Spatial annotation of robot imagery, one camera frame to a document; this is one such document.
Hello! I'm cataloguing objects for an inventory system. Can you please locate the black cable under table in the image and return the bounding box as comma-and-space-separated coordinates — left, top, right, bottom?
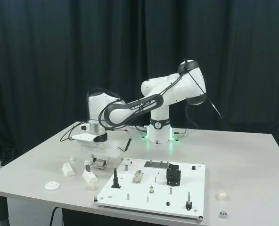
50, 207, 63, 226

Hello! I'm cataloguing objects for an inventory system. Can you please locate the taut thin black cable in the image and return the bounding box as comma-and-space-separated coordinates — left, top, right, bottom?
188, 68, 224, 120

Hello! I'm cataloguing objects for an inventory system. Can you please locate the black USB plug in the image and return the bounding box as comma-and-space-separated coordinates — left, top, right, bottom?
111, 167, 122, 188

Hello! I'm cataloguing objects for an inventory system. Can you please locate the metal waterproof plug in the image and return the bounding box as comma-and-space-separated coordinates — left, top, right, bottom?
94, 159, 107, 170

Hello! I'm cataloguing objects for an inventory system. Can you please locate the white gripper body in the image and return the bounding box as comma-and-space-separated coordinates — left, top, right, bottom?
79, 140, 121, 159

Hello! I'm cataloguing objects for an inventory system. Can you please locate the grey base cable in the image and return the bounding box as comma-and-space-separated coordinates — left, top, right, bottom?
173, 128, 189, 137

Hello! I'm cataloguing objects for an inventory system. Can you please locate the white task board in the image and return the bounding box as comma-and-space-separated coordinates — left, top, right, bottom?
93, 157, 212, 222

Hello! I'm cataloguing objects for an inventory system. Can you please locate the black D-SUB plug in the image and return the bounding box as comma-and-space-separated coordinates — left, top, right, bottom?
165, 164, 182, 186

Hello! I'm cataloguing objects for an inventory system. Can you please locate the white large gear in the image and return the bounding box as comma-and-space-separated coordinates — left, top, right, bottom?
44, 180, 60, 192

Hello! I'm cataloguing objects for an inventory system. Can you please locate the white holder block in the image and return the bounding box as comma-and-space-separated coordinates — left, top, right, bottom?
62, 161, 76, 177

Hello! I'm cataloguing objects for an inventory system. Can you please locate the metal bolt with black base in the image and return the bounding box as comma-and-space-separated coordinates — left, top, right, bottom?
185, 191, 192, 210

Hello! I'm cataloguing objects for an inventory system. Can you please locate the black curtain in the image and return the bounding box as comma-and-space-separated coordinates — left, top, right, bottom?
0, 0, 279, 167

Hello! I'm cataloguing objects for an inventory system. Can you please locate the white holder with peg hole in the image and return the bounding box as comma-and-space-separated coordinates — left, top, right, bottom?
82, 169, 99, 182

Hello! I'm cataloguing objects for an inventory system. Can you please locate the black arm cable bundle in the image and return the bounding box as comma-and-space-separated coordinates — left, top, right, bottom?
59, 60, 203, 142

